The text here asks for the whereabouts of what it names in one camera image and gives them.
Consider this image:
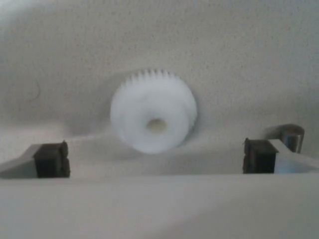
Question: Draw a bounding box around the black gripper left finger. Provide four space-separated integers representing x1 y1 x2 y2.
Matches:
0 139 71 180

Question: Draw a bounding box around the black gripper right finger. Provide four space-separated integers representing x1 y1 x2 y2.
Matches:
242 137 319 175

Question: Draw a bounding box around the white medium gear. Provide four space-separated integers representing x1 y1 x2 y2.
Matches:
110 68 198 155

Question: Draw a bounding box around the metal round peg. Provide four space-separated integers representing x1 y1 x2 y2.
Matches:
263 123 306 153

